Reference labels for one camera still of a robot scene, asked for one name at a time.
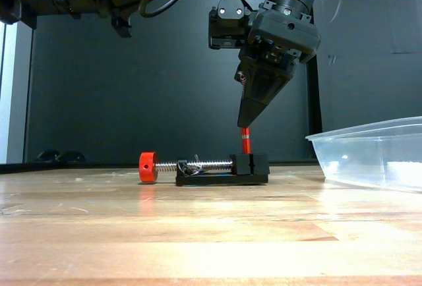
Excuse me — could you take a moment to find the black bench clamp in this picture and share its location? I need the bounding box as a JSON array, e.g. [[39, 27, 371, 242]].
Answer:
[[175, 152, 270, 187]]

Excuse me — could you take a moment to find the silver threaded rod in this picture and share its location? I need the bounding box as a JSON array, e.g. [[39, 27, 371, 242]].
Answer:
[[154, 157, 233, 172]]

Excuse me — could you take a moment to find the clear plastic tub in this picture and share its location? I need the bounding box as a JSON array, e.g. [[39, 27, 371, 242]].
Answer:
[[305, 115, 422, 195]]

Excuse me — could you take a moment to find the black rounded clamp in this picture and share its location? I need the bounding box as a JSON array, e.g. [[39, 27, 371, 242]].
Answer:
[[58, 150, 86, 163], [35, 149, 61, 163]]

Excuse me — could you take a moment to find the red round knob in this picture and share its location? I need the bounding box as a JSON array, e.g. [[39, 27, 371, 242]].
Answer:
[[138, 151, 160, 185]]

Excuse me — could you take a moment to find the frayed wire bundle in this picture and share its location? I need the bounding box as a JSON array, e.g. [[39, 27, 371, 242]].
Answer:
[[180, 153, 204, 177]]

